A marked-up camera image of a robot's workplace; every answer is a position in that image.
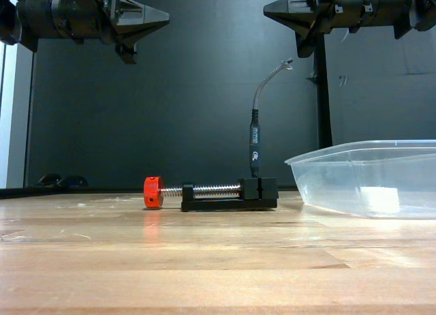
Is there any small white block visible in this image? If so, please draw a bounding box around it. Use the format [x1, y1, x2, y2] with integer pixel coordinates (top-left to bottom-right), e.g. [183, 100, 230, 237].
[360, 186, 400, 216]

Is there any black clamp with orange knob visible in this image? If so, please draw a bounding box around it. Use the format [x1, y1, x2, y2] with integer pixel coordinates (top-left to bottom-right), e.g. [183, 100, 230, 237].
[142, 176, 279, 213]

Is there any clear plastic tub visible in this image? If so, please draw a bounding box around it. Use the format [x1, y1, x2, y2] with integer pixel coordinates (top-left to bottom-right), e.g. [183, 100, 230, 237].
[284, 139, 436, 220]

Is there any USB-C connector with braided cable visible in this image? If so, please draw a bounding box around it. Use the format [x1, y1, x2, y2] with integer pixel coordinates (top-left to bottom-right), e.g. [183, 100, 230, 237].
[250, 57, 294, 146]

